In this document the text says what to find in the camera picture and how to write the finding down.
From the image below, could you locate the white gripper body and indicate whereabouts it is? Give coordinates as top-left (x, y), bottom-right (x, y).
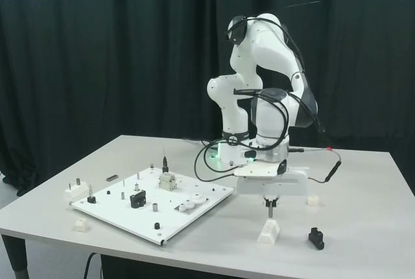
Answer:
top-left (235, 167), bottom-right (309, 197)

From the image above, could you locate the white sloped peg holder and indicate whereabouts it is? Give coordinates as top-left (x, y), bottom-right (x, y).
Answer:
top-left (257, 218), bottom-right (280, 244)

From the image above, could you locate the white two-peg holder block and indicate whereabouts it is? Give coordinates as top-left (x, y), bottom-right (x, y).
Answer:
top-left (64, 184), bottom-right (89, 199)

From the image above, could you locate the black D-SUB plug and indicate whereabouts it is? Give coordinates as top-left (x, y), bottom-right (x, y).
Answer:
top-left (308, 226), bottom-right (326, 244)

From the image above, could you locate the white task board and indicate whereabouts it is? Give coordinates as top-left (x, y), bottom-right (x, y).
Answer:
top-left (69, 165), bottom-right (235, 247)

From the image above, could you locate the black curtain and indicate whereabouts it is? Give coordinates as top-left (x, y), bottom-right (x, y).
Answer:
top-left (0, 0), bottom-right (415, 197)

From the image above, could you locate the dark grey table leg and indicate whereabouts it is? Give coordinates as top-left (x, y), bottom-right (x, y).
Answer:
top-left (0, 234), bottom-right (26, 279)

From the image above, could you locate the thin black rod on wire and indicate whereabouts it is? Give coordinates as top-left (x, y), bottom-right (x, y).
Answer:
top-left (289, 145), bottom-right (344, 183)

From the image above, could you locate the black cable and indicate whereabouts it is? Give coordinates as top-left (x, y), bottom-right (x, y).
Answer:
top-left (233, 88), bottom-right (291, 162)
top-left (223, 14), bottom-right (325, 132)
top-left (193, 138), bottom-right (254, 182)
top-left (84, 252), bottom-right (100, 279)

